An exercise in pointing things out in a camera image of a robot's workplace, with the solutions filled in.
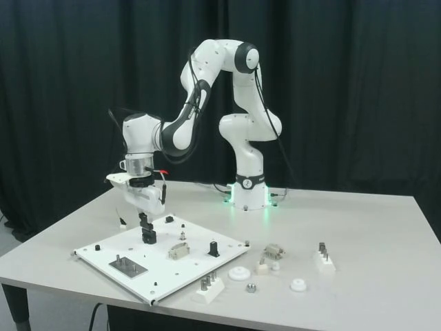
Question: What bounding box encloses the flat white mounting plate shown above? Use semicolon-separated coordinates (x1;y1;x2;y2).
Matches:
105;173;134;189

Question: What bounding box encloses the black box under table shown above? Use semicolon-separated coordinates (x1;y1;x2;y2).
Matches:
106;305;214;331

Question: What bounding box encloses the white square peg holder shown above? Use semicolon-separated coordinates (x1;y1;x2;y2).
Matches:
311;250;337;274

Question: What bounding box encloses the silver wrist ring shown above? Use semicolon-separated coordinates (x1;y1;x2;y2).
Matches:
124;155;154;177

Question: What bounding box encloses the white task board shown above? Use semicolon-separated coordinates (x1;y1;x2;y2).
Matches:
70;213;251;307

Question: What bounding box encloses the black wrist band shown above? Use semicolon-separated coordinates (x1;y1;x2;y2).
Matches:
129;176;154;188

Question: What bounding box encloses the grey waterproof plug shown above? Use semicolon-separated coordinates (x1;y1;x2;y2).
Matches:
264;243;285;258

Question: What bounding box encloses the white round peg holder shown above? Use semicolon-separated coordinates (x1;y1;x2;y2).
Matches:
194;279;227;306

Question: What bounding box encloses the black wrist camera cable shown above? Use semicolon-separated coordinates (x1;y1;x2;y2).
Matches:
103;107;129;183

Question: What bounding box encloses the black curtain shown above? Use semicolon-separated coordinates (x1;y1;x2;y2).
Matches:
0;0;441;239

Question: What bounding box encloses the black table leg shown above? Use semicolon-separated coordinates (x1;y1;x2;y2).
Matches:
1;284;30;331

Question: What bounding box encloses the white large gear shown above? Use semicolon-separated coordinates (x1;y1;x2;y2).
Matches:
228;267;251;282

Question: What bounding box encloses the black cable under table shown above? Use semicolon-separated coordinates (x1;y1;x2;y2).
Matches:
90;303;105;331

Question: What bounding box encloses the white medium gear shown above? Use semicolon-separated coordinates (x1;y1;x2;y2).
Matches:
290;277;309;293

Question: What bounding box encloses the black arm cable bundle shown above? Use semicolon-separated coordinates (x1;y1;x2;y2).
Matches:
156;48;296;199

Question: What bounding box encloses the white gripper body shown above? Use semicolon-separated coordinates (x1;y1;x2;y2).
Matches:
123;185;166;213

